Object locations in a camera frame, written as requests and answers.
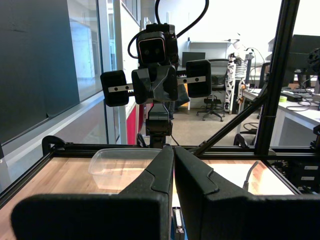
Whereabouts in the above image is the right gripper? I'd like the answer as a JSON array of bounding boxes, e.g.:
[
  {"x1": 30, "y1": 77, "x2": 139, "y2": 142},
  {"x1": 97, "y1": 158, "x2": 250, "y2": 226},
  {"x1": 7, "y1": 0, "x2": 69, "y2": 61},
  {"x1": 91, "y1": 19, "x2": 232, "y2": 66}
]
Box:
[{"x1": 99, "y1": 59, "x2": 213, "y2": 108}]

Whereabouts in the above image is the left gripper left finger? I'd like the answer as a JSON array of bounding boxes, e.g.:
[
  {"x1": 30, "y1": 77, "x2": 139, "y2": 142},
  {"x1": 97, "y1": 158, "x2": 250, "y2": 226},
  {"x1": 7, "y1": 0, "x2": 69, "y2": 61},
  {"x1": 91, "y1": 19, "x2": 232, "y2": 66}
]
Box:
[{"x1": 10, "y1": 145, "x2": 175, "y2": 240}]

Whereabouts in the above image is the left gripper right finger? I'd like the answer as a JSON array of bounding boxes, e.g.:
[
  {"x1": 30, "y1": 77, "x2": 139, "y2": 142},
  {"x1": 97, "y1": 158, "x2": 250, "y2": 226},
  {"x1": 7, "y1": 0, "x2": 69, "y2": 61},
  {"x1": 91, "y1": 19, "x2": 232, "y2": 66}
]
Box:
[{"x1": 174, "y1": 146, "x2": 320, "y2": 240}]

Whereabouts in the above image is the grey rj45 connector cable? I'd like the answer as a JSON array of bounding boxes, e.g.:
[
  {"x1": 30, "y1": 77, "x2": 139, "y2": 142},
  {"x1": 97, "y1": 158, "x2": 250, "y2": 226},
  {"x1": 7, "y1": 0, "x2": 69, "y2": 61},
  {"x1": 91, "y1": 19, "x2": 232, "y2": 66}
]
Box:
[{"x1": 242, "y1": 161, "x2": 260, "y2": 191}]

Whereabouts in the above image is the clear plastic container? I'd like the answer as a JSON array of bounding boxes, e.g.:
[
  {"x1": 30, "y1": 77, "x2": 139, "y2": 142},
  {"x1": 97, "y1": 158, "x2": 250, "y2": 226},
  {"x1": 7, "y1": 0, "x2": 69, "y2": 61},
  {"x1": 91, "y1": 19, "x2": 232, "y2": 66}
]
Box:
[{"x1": 88, "y1": 147, "x2": 163, "y2": 195}]

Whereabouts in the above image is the silver d-sub connector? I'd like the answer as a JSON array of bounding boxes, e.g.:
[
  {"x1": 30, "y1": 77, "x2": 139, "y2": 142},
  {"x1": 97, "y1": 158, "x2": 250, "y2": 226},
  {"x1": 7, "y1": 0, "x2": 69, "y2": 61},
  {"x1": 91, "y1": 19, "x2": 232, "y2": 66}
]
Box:
[{"x1": 172, "y1": 206, "x2": 185, "y2": 235}]

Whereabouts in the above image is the white board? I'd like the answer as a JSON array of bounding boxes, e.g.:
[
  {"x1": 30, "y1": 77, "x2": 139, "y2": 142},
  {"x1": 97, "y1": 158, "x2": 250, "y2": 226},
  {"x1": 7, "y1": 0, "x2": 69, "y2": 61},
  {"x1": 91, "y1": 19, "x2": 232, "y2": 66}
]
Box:
[{"x1": 199, "y1": 159, "x2": 296, "y2": 196}]

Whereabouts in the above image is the red cabinet panel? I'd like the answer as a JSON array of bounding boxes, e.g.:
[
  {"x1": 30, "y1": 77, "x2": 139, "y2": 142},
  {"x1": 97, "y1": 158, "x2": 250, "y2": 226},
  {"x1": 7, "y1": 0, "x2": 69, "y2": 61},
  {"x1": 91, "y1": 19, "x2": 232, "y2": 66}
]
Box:
[{"x1": 126, "y1": 103, "x2": 145, "y2": 146}]

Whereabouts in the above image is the small black monitor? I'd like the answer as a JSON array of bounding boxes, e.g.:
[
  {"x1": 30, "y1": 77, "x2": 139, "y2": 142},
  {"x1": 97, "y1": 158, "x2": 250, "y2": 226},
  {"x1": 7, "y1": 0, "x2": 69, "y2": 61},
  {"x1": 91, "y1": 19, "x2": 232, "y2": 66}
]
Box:
[{"x1": 181, "y1": 51, "x2": 206, "y2": 68}]

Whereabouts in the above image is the black office chair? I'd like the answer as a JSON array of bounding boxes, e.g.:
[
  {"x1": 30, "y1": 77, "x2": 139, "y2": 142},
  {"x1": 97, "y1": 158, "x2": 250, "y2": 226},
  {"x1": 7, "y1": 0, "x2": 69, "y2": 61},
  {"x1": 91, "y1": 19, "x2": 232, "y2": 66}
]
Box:
[{"x1": 196, "y1": 58, "x2": 230, "y2": 123}]

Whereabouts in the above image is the white lattice stand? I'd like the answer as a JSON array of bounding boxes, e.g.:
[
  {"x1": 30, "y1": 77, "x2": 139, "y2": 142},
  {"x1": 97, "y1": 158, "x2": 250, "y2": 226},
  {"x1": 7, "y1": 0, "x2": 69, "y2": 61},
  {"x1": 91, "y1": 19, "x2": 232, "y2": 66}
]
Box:
[{"x1": 224, "y1": 52, "x2": 247, "y2": 113}]

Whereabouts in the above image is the black box with white labels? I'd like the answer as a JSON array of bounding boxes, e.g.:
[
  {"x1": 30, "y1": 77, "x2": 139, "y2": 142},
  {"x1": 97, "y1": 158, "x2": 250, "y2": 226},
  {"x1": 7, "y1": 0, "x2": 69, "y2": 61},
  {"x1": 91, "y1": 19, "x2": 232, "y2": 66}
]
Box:
[{"x1": 271, "y1": 149, "x2": 320, "y2": 196}]

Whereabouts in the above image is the white desk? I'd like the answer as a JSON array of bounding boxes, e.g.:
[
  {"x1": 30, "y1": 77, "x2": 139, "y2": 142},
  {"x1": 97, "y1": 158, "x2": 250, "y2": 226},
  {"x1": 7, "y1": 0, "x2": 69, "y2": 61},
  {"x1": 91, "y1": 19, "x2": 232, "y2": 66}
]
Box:
[{"x1": 239, "y1": 87, "x2": 320, "y2": 148}]

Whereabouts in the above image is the large dark monitor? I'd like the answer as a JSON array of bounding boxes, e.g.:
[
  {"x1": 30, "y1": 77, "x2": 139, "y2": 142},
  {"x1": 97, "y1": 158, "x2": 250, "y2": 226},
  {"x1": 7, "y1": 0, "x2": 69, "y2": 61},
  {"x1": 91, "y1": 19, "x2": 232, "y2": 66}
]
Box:
[{"x1": 284, "y1": 34, "x2": 320, "y2": 76}]

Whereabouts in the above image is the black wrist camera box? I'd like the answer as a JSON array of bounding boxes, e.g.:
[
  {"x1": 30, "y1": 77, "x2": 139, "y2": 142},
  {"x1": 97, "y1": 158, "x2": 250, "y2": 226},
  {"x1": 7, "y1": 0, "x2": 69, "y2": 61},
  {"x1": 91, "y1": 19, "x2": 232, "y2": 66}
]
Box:
[{"x1": 136, "y1": 31, "x2": 167, "y2": 65}]

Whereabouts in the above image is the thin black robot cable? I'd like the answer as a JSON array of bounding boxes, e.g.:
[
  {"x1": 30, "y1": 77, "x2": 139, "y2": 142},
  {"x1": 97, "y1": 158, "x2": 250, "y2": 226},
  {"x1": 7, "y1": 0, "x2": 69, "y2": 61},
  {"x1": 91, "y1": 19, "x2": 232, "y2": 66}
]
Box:
[{"x1": 128, "y1": 32, "x2": 141, "y2": 59}]

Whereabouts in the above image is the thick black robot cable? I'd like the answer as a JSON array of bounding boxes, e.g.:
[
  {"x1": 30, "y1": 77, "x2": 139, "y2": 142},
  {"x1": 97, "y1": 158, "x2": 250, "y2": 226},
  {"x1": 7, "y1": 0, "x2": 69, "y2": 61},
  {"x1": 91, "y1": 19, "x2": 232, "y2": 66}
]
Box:
[{"x1": 154, "y1": 0, "x2": 210, "y2": 38}]

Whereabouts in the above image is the black aluminium frame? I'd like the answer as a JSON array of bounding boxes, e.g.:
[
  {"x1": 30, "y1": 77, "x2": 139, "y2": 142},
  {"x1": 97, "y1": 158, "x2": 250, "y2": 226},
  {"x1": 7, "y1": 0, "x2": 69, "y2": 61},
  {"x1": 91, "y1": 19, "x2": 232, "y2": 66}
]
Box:
[{"x1": 0, "y1": 0, "x2": 320, "y2": 208}]

